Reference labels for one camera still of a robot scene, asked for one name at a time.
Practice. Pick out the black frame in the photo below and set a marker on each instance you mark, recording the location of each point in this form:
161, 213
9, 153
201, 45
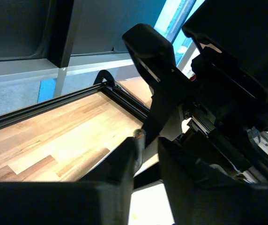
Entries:
54, 103

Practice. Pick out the white task board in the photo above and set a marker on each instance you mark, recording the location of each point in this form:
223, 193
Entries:
150, 206

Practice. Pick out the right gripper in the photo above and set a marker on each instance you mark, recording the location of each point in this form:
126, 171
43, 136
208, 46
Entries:
241, 28

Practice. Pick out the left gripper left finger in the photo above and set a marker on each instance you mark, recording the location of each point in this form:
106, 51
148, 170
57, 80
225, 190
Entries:
54, 204

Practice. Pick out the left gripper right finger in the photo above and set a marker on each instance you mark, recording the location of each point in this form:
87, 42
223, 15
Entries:
218, 204

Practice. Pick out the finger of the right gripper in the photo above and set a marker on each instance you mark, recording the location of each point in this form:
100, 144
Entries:
157, 54

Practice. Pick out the window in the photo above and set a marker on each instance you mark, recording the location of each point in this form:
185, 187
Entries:
178, 28

